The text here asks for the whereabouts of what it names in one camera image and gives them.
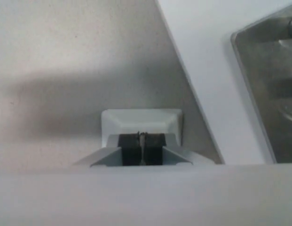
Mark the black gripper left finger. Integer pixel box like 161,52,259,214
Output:
71,132,143,167

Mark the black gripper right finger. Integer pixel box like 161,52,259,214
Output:
143,132,191,167

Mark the metal round peg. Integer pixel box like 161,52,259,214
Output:
139,131,147,166

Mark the small white peg holder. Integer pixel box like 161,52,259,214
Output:
101,108,184,149

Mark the white task board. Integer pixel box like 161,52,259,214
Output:
157,0,292,166

